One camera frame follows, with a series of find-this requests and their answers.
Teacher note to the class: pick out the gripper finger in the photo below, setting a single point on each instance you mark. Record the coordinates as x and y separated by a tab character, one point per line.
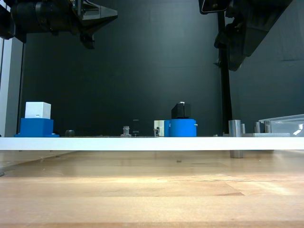
95	23
225	38
99	13
256	23

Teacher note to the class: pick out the thick steel cylinder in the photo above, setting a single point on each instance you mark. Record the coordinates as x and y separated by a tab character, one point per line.
235	128

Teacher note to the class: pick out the white taskboard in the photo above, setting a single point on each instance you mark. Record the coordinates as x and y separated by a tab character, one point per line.
152	143

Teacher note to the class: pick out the black plug block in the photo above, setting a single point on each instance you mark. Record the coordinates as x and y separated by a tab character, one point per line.
180	110

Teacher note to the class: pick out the thin steel pin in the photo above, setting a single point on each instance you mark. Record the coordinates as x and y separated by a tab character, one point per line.
244	128

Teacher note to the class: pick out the blue round holder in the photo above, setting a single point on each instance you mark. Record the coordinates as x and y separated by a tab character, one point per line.
183	128

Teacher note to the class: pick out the white cube block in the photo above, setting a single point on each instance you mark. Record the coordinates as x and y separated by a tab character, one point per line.
38	110

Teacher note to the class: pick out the grey metal plate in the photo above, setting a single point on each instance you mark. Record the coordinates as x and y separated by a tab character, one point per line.
266	135

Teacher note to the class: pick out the clear plastic tub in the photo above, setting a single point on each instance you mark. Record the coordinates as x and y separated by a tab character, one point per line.
285	126

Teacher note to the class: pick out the small black socket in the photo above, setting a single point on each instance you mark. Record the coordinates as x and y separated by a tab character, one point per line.
136	126

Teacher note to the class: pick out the beige connector housing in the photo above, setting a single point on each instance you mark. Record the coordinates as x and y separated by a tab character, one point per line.
159	127

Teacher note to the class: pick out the black knurled knob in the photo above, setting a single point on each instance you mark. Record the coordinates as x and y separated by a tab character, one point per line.
70	133

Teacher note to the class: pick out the small metal clamp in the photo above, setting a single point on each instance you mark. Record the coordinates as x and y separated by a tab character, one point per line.
126	131

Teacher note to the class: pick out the small metal standoff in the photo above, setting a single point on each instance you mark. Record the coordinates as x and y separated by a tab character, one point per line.
156	133

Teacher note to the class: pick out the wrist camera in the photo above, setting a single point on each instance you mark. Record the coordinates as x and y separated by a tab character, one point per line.
212	6

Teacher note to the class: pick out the black wall post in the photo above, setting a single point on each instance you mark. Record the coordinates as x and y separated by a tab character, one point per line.
226	95

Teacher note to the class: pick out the blue square mount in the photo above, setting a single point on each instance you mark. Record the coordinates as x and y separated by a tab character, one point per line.
35	127

